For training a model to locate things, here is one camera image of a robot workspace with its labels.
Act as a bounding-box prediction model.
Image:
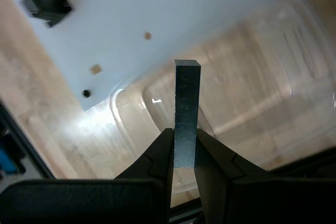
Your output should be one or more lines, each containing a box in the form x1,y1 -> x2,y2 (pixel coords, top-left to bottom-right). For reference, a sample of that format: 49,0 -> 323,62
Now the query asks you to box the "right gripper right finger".
193,128 -> 336,224

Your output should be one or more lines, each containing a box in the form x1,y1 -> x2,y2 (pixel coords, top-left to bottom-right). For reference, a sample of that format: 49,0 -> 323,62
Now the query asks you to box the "steel bar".
173,59 -> 202,169

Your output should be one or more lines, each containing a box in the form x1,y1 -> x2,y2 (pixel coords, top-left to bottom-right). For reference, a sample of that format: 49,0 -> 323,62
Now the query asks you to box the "black frame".
0,100 -> 55,180

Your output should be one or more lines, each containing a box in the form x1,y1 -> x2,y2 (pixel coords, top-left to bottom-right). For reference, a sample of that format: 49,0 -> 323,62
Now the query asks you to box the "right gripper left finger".
0,127 -> 175,224

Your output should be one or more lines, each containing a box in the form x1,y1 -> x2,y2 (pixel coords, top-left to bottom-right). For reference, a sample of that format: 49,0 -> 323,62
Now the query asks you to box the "white task board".
2,0 -> 320,112

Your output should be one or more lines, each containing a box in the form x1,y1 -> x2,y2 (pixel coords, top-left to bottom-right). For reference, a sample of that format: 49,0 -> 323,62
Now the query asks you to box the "black block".
20,0 -> 74,28

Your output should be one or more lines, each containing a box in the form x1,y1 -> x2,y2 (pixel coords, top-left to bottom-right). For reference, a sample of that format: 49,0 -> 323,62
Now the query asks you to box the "clear plastic container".
109,0 -> 336,201

